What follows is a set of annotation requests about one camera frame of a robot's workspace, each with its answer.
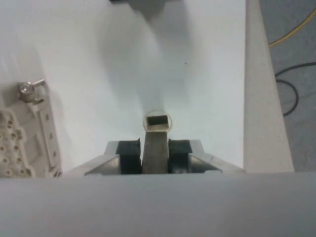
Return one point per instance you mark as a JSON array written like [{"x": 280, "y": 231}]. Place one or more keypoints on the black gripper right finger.
[{"x": 180, "y": 155}]

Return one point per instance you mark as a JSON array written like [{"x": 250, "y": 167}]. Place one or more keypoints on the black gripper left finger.
[{"x": 128, "y": 155}]

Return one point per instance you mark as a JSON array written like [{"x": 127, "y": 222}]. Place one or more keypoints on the metal square peg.
[{"x": 155, "y": 153}]

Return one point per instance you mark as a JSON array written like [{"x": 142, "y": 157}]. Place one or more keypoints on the white task board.
[{"x": 98, "y": 61}]

